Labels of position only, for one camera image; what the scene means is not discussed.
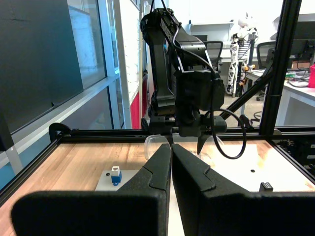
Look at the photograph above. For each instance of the black clip connector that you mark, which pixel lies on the black clip connector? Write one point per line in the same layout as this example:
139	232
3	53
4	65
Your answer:
266	186

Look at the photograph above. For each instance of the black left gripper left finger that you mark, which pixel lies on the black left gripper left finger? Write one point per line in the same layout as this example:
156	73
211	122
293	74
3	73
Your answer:
86	216

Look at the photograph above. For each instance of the white lattice figure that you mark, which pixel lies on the white lattice figure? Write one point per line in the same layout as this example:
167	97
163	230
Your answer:
232	71

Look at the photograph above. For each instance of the black frame clamp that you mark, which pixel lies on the black frame clamp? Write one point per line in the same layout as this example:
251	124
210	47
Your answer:
57	127

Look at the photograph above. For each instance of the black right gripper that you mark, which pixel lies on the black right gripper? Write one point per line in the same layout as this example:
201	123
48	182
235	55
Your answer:
189	123

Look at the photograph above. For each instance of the black computer monitor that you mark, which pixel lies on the black computer monitor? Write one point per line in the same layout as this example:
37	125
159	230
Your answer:
307	32

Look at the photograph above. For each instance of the small blue white socket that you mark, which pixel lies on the small blue white socket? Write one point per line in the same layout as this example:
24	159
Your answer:
116	177

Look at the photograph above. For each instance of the black aluminium frame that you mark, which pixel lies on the black aluminium frame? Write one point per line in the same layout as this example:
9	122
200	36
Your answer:
280	73

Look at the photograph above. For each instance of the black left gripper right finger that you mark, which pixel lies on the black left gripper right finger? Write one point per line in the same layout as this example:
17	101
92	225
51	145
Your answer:
233	216

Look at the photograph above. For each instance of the white desk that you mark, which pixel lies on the white desk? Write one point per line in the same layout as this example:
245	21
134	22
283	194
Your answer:
300	91

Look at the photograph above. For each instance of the clear plastic tub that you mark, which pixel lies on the clear plastic tub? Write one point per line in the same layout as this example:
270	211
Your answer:
152	147

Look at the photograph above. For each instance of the red container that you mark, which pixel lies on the red container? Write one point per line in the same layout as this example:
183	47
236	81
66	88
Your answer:
312	76

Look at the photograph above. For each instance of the white taskboard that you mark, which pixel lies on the white taskboard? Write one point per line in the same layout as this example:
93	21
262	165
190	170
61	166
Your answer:
246	179

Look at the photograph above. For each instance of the black office chair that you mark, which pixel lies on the black office chair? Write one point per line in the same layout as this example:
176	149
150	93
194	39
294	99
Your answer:
213	42
264	52

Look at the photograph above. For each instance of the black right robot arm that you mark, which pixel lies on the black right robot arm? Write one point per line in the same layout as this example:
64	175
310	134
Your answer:
157	73

